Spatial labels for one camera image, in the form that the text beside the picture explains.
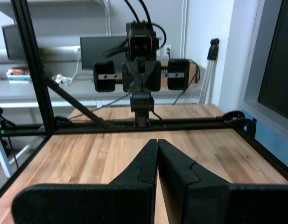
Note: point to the stack of books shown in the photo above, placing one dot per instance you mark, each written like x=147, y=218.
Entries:
x=17, y=75

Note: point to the wide dark monitor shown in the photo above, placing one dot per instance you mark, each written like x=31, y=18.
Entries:
x=97, y=51

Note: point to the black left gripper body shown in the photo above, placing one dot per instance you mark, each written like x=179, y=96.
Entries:
x=104, y=77

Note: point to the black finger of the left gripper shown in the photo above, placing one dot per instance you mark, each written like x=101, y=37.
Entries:
x=129, y=80
x=154, y=79

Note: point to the grey office desk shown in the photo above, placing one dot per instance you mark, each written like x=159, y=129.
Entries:
x=41, y=93

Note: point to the black metal table frame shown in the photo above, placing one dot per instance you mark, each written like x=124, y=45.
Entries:
x=29, y=58

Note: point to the white wall outlet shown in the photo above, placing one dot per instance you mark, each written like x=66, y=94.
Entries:
x=168, y=50

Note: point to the white tripod black head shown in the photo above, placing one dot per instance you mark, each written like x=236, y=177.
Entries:
x=213, y=49

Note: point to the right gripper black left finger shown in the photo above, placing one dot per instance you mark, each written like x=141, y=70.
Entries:
x=99, y=205

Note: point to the small dark monitor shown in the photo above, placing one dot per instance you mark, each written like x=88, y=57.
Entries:
x=10, y=42

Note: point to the brown wooden box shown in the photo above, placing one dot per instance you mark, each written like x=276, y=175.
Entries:
x=193, y=72

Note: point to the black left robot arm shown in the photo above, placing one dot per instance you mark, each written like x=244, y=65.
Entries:
x=142, y=105

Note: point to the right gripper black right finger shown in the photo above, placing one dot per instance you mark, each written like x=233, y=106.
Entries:
x=216, y=205

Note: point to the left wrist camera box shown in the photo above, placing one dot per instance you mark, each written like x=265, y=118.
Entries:
x=140, y=52

